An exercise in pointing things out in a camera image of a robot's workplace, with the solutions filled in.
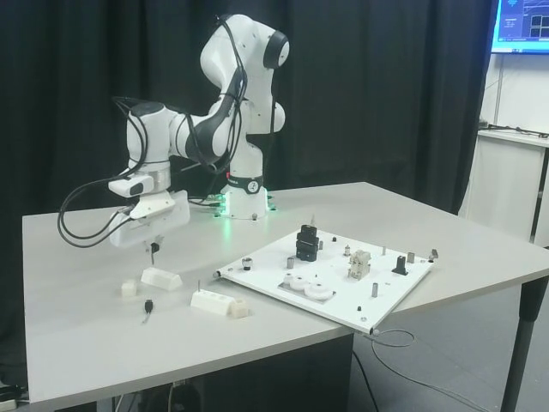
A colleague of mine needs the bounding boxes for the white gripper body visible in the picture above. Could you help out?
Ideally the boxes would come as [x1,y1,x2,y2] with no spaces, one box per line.
[109,190,190,249]

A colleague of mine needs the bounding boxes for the white peg holder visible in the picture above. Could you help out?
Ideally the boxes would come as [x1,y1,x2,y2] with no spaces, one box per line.
[190,290,235,318]
[141,266,184,291]

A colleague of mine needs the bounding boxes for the black D-SUB plug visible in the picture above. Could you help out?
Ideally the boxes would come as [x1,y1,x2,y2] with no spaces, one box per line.
[294,223,323,263]

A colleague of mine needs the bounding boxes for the white large gear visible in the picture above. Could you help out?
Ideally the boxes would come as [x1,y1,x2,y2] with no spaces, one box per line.
[303,282,334,303]

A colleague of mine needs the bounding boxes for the black curtain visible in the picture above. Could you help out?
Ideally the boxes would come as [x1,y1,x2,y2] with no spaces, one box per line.
[0,0,501,385]

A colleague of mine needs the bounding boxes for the beige Ethernet plug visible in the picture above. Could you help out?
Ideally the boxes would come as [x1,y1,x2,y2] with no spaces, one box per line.
[347,249,373,282]

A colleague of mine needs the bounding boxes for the white task board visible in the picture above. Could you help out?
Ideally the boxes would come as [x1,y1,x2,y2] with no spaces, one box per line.
[213,222,439,336]

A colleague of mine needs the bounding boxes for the white cabinet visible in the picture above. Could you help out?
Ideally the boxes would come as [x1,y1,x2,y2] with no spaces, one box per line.
[464,125,549,250]

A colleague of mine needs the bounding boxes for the dark grey table leg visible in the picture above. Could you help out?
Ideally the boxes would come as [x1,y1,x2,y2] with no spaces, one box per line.
[498,281,540,412]

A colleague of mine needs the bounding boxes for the blue screen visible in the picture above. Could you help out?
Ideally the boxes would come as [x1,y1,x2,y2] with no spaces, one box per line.
[490,0,549,56]

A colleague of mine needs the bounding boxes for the black base cables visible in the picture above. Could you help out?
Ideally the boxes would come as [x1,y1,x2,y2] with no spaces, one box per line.
[187,194,229,212]

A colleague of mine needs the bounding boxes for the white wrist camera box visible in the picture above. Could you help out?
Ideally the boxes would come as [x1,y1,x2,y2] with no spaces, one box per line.
[107,173,155,200]

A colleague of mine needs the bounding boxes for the black camera cable loop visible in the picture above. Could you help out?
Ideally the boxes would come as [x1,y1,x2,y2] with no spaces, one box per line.
[57,169,143,249]

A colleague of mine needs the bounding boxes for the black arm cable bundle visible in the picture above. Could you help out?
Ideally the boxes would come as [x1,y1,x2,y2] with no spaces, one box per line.
[112,14,253,175]

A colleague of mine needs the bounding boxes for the grey cable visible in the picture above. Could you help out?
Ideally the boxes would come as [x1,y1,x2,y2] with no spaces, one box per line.
[364,327,531,404]

